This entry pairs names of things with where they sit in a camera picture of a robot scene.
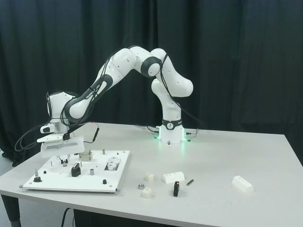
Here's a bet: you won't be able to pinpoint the long white holder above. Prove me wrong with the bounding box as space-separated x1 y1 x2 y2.
231 175 254 193
162 170 185 184

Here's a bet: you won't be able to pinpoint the black curtains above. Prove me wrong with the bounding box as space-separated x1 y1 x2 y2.
0 0 303 167

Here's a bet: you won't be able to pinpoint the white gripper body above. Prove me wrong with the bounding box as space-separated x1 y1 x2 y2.
40 135 85 158

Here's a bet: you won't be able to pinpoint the black base cable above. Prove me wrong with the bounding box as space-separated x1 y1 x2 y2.
134 124 162 133

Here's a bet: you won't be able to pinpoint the metal bolt on black base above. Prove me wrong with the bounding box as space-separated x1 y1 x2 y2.
33 168 43 183

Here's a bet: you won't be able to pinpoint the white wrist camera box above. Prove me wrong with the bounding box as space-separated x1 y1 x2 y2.
40 124 55 134

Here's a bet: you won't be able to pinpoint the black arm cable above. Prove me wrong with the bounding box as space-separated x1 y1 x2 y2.
14 53 180 152

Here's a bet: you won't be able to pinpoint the white task board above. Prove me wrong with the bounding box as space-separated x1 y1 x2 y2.
20 149 132 194

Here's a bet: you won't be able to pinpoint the black table leg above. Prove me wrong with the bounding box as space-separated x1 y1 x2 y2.
0 195 18 227

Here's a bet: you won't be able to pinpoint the black D-SUB plug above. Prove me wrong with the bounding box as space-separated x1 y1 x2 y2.
71 163 82 177

